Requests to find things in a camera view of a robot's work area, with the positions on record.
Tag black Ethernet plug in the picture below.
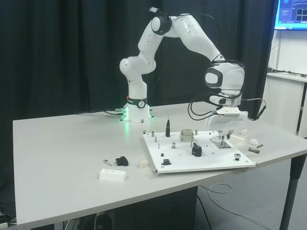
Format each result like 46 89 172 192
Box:
191 142 202 158

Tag dark grey table leg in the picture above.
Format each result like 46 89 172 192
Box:
280 152 307 230

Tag white peg holder with holes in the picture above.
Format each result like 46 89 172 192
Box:
99 168 128 183

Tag black cable loop at wrist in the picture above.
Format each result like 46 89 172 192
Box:
188 92 225 122

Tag thin black rod red tag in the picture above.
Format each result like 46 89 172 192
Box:
241 96 268 121

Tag black waterproof plug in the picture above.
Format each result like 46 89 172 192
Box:
165 114 171 138

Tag blue screen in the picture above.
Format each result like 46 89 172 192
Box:
274 0 307 31

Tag black D-SUB plug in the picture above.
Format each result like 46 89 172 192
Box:
115 156 129 167

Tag black curtain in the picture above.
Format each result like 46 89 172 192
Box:
0 0 276 150

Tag white cabinet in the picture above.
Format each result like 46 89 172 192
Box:
264 69 307 139

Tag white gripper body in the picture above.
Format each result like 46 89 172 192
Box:
205 110 248 135

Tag black cables at arm foot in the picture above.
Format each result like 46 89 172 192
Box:
80 108 126 116

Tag grey cable on floor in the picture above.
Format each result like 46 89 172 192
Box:
197 183 288 230

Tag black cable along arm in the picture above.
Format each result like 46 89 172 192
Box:
167 12 246 101

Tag white task board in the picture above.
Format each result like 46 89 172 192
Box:
142 130 257 176

